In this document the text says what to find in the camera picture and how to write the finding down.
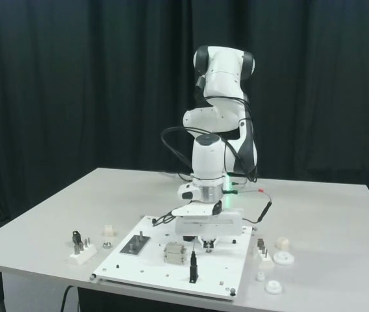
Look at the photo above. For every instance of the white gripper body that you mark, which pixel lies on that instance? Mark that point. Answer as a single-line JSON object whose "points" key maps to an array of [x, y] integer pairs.
{"points": [[204, 228]]}

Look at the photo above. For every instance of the metal BNC plug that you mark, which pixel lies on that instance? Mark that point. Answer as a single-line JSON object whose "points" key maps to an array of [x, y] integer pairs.
{"points": [[208, 250]]}

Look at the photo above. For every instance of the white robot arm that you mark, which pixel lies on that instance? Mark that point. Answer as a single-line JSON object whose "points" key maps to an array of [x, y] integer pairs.
{"points": [[220, 71]]}

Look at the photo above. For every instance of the white peg holder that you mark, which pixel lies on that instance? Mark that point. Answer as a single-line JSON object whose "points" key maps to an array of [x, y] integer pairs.
{"points": [[265, 261], [83, 258]]}

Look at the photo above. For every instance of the white small gear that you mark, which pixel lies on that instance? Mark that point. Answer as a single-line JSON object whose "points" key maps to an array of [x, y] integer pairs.
{"points": [[260, 276]]}

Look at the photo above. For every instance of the white task board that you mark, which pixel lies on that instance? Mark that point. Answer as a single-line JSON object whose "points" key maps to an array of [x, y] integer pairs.
{"points": [[145, 269]]}

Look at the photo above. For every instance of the white small holder block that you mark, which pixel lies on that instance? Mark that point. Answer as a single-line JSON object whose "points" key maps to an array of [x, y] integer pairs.
{"points": [[283, 243], [108, 231]]}

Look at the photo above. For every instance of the white large gear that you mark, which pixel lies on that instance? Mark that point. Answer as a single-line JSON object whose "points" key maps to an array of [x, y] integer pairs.
{"points": [[283, 258]]}

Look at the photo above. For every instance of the white medium gear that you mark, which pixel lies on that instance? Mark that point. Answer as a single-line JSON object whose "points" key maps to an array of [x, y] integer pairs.
{"points": [[273, 286]]}

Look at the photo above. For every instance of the metal bolt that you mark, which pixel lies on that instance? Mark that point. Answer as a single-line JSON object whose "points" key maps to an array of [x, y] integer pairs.
{"points": [[106, 244]]}

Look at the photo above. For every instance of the metal peg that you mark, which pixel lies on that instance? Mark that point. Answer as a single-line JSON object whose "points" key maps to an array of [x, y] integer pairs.
{"points": [[81, 248], [76, 249]]}

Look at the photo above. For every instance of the black curtain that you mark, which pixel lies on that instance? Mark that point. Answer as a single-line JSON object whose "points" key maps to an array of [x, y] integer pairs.
{"points": [[74, 81]]}

